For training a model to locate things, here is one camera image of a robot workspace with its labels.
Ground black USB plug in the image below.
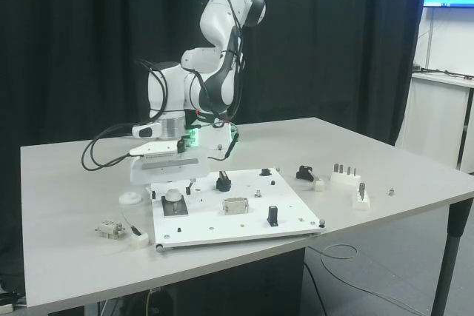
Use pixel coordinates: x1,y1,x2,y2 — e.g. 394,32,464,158
120,212,144,238

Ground white cabinet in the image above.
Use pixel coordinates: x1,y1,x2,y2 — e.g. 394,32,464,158
394,71,474,175

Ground black cables on cabinet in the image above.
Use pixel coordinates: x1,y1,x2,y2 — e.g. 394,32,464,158
411,65,474,81

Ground beige waterproof plug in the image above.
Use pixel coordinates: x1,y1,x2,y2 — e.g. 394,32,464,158
94,219,119,238

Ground white large gear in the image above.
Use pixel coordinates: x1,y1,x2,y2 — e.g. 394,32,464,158
118,190,144,206

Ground white round peg holder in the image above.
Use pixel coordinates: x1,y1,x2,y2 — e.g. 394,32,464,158
351,192,372,212

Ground flat white mounting plate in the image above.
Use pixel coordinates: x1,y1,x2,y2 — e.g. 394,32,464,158
128,141,181,157

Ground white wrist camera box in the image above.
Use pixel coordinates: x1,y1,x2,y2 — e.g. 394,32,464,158
131,123,161,139

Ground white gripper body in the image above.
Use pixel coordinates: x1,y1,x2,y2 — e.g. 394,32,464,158
129,145,210,186

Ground white task board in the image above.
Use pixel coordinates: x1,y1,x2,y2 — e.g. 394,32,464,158
150,167,322,254

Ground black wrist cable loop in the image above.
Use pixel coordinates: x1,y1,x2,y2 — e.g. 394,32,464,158
81,123,149,172

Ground grey floor cable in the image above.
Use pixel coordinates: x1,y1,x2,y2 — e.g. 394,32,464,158
303,243,440,316

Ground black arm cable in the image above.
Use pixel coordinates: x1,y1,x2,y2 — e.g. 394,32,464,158
135,0,247,135

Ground black curtains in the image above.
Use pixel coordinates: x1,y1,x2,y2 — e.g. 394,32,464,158
0,0,433,283

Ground black D-SUB plug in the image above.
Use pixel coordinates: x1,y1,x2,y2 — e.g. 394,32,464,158
295,164,316,183

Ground white square peg holder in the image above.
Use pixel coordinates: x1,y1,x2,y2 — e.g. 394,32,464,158
330,170,362,186

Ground dark table leg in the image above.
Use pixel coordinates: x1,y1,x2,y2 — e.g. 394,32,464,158
432,197,474,316

